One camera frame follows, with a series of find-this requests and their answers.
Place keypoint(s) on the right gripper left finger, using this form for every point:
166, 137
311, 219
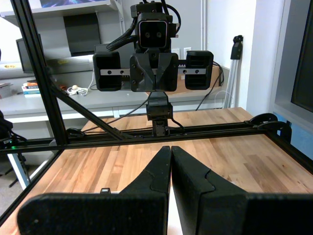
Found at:
102, 215

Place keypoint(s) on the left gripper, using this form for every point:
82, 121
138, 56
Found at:
107, 61

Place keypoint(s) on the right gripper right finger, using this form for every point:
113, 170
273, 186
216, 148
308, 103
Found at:
244, 215

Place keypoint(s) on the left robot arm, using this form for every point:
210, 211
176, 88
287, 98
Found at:
159, 111

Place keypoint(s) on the grey desk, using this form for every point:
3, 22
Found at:
97, 100

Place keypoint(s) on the white task board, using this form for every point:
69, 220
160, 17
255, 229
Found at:
174, 220

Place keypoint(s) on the stack of books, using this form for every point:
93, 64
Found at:
30, 89

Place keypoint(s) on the dark computer monitor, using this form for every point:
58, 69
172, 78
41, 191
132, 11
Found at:
23, 56

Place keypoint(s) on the white wall outlet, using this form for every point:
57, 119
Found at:
176, 52
187, 49

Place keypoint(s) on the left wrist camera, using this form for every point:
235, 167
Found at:
152, 34

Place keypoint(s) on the white wall shelf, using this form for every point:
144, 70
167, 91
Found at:
73, 8

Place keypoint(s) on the black frame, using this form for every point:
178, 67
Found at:
36, 61

